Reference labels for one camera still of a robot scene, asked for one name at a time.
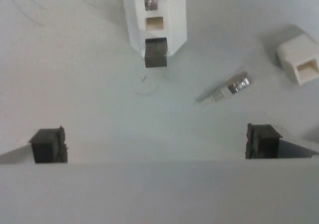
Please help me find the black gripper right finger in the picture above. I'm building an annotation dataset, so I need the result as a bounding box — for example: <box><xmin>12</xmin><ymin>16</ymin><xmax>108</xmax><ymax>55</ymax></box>
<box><xmin>245</xmin><ymin>123</ymin><xmax>319</xmax><ymax>160</ymax></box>

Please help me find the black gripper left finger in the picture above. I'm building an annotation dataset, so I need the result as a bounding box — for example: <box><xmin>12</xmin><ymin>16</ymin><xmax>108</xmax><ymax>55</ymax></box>
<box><xmin>0</xmin><ymin>125</ymin><xmax>69</xmax><ymax>165</ymax></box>

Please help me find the white square peg holder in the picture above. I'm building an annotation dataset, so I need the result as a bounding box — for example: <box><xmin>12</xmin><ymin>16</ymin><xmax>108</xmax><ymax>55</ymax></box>
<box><xmin>121</xmin><ymin>0</ymin><xmax>187</xmax><ymax>57</ymax></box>

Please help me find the grey Ethernet plug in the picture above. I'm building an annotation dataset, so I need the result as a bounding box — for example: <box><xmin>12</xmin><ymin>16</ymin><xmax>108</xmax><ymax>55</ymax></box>
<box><xmin>196</xmin><ymin>71</ymin><xmax>253</xmax><ymax>107</ymax></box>

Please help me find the white Ethernet plug holder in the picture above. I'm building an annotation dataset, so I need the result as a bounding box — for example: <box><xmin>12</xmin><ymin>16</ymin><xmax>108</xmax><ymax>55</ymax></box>
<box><xmin>275</xmin><ymin>32</ymin><xmax>319</xmax><ymax>86</ymax></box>

